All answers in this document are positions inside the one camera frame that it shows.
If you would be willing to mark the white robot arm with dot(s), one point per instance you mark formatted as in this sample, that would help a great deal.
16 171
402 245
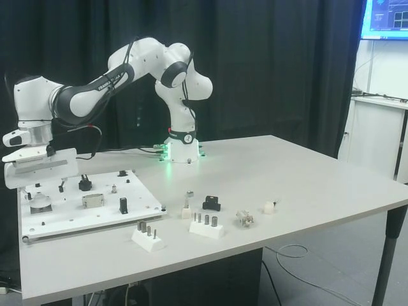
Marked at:
143 59

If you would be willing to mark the white round peg holder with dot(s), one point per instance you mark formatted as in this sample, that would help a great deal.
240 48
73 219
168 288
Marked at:
207 231

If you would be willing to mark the large metal round peg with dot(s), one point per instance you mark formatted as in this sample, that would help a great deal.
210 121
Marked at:
215 221

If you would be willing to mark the small white bolt holder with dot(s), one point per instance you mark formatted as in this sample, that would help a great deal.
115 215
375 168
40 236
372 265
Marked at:
185 213

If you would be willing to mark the white square peg holder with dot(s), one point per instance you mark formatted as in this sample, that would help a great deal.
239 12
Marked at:
150 245

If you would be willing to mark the blue screen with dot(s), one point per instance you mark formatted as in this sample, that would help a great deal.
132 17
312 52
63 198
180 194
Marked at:
385 19

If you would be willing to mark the white cabinet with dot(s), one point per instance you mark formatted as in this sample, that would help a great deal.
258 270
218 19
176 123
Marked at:
373 137

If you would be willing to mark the white large gear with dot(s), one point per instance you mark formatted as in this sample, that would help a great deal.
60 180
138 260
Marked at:
39 201

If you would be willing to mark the small white plug holder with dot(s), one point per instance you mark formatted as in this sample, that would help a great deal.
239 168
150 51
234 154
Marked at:
268 208

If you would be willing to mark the black curtain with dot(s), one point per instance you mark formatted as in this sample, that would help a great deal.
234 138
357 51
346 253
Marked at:
271 63

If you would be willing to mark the metal bolt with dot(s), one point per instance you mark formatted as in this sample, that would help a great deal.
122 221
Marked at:
185 202

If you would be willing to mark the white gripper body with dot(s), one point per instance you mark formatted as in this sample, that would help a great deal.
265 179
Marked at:
41 172

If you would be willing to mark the flat white plate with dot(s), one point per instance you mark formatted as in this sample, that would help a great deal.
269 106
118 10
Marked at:
25 155

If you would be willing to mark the small metal round peg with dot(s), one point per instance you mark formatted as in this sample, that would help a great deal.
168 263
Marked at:
199 219

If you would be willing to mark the white power strip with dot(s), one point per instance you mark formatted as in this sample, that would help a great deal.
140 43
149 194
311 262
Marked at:
3 290

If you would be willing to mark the medium metal round peg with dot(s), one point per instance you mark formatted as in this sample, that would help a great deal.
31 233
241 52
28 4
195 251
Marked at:
207 220

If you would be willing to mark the black table leg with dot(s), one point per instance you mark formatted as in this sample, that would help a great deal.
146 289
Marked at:
387 255

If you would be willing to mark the large metal square peg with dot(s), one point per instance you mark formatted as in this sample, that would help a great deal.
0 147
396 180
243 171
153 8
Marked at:
140 227

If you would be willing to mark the medium metal square peg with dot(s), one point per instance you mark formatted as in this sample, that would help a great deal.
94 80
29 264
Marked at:
148 230

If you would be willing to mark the grey waterproof plug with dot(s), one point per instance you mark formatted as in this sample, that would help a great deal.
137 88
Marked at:
244 219

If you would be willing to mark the black D-SUB plug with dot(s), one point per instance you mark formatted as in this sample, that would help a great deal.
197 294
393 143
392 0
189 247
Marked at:
211 204

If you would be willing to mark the white task board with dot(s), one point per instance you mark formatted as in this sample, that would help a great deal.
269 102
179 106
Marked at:
95 220

